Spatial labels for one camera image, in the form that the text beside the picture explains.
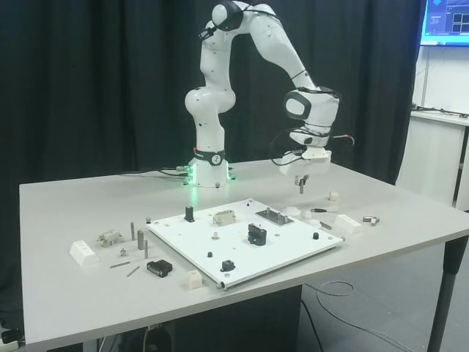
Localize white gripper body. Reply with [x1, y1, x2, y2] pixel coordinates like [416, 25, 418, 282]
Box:
[278, 149, 333, 178]

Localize white peg holder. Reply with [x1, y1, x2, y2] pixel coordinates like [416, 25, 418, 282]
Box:
[334, 213, 363, 234]
[69, 239, 101, 268]

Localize white task board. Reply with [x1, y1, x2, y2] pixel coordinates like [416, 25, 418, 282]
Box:
[144, 197, 347, 292]

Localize white cabinet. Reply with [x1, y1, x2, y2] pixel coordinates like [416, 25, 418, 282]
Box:
[396, 109, 469, 213]

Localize black box under table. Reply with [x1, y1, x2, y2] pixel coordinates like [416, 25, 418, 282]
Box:
[160, 284, 303, 352]

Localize black D-SUB plug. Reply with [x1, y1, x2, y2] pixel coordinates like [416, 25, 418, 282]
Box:
[146, 259, 174, 278]

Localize dark table leg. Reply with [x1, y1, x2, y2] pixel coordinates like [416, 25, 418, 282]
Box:
[435, 236, 462, 352]

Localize blue screen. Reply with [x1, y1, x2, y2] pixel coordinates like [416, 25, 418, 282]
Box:
[419, 0, 469, 48]

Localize grey waterproof plug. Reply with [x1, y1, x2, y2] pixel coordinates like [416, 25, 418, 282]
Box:
[95, 228, 118, 249]

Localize black curtains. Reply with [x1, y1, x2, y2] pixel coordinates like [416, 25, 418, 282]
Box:
[0, 0, 422, 333]

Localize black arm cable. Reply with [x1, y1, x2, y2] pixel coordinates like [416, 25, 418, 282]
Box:
[270, 127, 307, 166]

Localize black cables on cabinet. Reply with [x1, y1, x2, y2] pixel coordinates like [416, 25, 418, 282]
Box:
[411, 104, 469, 120]

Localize black table cable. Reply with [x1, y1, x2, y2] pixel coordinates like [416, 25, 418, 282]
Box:
[119, 166, 193, 179]

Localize grey floor cable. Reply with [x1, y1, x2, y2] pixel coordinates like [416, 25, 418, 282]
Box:
[302, 280, 452, 352]

